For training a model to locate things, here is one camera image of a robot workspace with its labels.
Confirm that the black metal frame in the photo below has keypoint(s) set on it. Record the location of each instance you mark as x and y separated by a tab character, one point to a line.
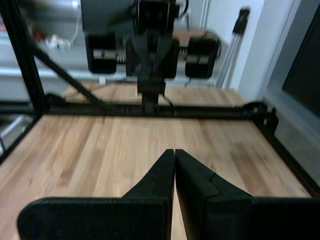
200	110

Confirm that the grey tripod with black head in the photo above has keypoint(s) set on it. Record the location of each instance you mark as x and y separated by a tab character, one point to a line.
241	20

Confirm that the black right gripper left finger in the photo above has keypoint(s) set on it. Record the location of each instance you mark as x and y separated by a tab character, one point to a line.
100	220

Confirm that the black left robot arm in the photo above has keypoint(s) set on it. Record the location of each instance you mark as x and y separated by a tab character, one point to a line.
150	97

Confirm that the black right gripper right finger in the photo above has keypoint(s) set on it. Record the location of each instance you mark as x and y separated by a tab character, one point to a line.
250	220

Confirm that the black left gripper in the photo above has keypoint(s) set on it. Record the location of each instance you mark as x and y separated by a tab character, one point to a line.
102	42

